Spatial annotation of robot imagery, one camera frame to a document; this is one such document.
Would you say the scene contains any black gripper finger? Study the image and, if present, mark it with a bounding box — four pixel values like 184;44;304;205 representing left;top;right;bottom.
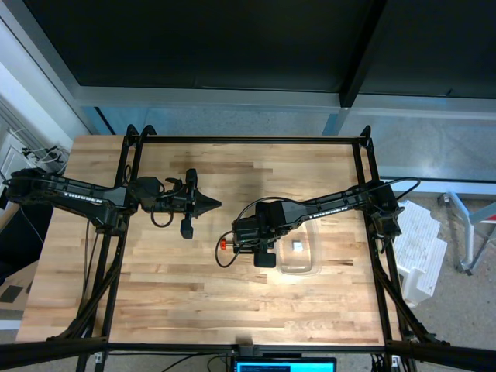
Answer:
196;204;222;219
196;188;222;205

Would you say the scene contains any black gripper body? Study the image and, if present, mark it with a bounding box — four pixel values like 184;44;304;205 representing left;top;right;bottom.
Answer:
252;242;278;269
170;168;200;240

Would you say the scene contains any black vise with orange knob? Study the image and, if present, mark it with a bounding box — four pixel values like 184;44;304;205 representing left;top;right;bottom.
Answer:
219;238;257;256

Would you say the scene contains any clear plastic tub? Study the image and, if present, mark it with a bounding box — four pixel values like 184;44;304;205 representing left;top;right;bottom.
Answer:
273;222;325;277

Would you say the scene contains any screen with blue edge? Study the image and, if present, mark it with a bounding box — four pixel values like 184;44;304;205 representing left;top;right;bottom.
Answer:
231;356;337;372

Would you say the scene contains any white ribbed plastic step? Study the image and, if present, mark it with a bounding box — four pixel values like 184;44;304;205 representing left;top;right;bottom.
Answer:
393;199;449;309

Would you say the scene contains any brown cardboard box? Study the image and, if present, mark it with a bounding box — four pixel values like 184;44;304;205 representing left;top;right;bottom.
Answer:
0;260;40;311

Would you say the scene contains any grey metal stand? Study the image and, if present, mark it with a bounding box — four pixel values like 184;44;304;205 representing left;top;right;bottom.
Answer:
437;191;496;277

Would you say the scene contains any red and white panel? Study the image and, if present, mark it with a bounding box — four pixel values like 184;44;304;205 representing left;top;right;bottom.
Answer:
480;201;496;226

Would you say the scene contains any black cable loop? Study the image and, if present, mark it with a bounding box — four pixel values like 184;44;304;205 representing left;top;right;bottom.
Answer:
150;205;174;229
214;232;245;268

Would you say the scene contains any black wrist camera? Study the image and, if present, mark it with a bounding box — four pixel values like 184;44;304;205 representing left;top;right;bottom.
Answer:
231;217;260;244

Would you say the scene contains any black aluminium frame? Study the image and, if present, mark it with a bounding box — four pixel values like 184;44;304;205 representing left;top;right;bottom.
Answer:
0;123;496;372

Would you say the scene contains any black table camera mount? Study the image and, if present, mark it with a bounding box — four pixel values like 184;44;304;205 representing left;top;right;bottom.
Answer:
232;336;260;357

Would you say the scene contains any black and white cable bundle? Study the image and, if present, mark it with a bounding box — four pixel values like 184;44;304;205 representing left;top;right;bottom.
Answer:
21;143;67;166

